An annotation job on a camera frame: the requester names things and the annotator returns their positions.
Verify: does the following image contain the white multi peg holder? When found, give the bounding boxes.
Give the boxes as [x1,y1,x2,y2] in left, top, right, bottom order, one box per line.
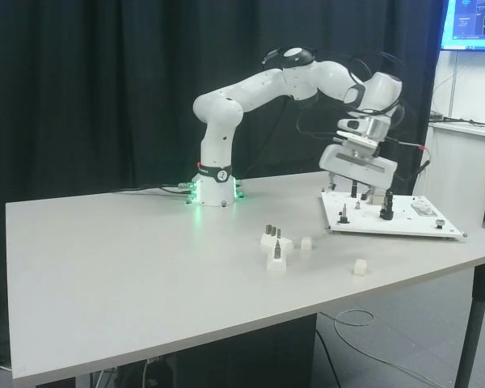
[259,231,296,256]

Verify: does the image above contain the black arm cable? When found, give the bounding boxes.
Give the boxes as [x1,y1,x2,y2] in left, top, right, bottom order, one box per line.
[261,46,407,141]

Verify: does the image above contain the black base cables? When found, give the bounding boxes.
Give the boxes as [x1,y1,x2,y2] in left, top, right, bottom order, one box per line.
[120,183,196,196]

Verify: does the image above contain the white task board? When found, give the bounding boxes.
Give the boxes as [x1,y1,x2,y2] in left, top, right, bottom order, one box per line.
[320,188,469,243]

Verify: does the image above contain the white cabinet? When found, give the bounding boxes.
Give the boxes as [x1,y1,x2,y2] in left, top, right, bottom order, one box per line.
[411,120,485,234]

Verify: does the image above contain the grey floor cable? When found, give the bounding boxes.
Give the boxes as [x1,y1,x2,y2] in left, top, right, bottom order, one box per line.
[332,308,476,388]

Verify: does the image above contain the dark table leg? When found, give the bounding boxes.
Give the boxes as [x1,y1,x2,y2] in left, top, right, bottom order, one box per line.
[453,258,485,388]

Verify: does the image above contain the thin black rod on wire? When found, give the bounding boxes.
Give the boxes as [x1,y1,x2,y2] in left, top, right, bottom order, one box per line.
[387,139,432,192]

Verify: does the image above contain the black box under table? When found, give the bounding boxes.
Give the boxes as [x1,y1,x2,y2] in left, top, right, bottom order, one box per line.
[155,313,318,388]

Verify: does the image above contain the blue screen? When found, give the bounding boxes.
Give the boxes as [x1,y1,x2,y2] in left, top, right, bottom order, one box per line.
[440,0,485,52]

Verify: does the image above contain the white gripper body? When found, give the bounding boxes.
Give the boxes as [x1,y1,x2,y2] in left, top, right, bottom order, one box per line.
[318,141,399,189]

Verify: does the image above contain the black floor cable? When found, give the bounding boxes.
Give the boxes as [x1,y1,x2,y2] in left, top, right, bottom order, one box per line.
[314,328,351,388]

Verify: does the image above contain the black curtain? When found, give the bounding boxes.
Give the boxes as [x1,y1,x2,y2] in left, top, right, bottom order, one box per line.
[0,0,450,204]

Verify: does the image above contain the white single peg holder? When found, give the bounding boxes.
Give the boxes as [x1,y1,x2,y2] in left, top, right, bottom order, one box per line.
[264,252,289,273]

